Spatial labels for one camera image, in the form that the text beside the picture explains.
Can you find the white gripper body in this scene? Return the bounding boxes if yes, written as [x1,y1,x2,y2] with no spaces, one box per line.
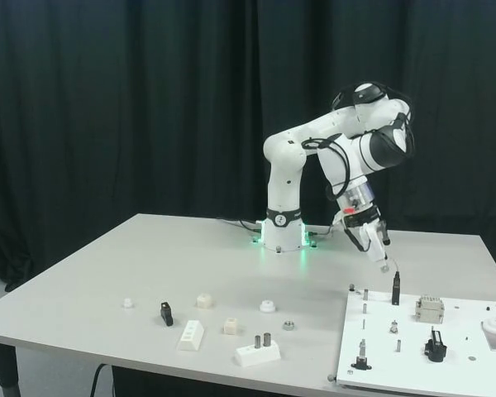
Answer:
[347,221,389,265]

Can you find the black D-SUB plug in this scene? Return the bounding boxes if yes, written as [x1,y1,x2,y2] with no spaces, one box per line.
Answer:
[155,301,175,328]

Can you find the grey waterproof plug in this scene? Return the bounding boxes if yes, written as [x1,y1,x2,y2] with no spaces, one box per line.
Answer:
[414,294,436,321]

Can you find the black Ethernet plug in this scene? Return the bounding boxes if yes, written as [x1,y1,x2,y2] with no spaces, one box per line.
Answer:
[422,327,449,363]

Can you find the white task board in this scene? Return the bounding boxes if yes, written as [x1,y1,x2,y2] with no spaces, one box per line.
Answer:
[333,285,496,392]

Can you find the white large gear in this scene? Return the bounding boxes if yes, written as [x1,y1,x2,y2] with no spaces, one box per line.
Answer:
[480,315,496,341]

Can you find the white peg holder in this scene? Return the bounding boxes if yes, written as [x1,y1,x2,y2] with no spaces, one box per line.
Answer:
[235,340,282,367]

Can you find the long white holder with holes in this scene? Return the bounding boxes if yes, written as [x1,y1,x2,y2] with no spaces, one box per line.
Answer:
[176,320,205,352]

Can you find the black curtain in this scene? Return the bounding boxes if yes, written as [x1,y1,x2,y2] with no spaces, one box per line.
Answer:
[0,0,496,293]

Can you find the black table leg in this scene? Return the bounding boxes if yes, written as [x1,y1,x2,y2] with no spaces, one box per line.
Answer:
[0,340,20,397]

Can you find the black USB plug with cable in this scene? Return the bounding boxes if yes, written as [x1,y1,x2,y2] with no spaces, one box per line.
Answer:
[386,259,403,307]

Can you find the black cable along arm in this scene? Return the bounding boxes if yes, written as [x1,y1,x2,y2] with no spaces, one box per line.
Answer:
[300,138,354,200]

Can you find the black cable at arm foot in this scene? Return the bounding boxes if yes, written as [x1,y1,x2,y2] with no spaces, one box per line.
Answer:
[216,218,266,233]

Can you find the black cable under table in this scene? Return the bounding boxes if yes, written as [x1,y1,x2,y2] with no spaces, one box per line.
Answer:
[91,362,113,397]

